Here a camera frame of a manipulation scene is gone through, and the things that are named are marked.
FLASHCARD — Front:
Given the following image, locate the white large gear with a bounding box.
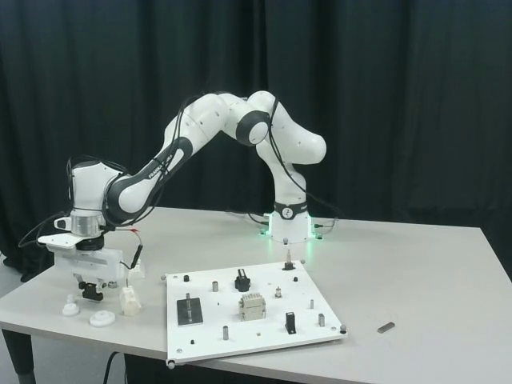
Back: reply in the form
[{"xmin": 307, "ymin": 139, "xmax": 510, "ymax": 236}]
[{"xmin": 89, "ymin": 310, "xmax": 118, "ymax": 330}]

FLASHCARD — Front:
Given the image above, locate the white cube plug holder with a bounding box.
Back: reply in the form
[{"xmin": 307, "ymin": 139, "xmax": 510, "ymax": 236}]
[{"xmin": 118, "ymin": 285, "xmax": 143, "ymax": 318}]

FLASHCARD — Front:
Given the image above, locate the dark table leg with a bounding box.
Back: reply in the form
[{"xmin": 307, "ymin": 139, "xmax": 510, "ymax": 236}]
[{"xmin": 0, "ymin": 328, "xmax": 32, "ymax": 384}]

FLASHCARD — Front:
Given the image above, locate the white task board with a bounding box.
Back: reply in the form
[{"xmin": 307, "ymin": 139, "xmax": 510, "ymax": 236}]
[{"xmin": 159, "ymin": 258, "xmax": 348, "ymax": 367}]

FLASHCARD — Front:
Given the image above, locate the black curtain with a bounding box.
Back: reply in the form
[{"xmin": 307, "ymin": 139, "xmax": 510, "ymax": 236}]
[{"xmin": 0, "ymin": 0, "xmax": 512, "ymax": 283}]

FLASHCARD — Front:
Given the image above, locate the black hanging cable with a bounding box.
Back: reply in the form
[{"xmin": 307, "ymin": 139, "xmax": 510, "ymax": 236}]
[{"xmin": 103, "ymin": 350, "xmax": 122, "ymax": 384}]

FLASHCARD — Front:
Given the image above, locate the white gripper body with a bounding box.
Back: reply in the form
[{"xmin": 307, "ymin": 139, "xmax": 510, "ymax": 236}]
[{"xmin": 54, "ymin": 247, "xmax": 124, "ymax": 282}]

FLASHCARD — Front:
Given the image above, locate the black D-SUB plug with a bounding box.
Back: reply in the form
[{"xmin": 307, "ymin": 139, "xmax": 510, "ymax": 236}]
[{"xmin": 79, "ymin": 282, "xmax": 104, "ymax": 303}]

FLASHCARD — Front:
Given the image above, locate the thin black rod red tag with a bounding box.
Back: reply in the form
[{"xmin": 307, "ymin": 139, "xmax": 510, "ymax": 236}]
[{"xmin": 126, "ymin": 226, "xmax": 145, "ymax": 268}]

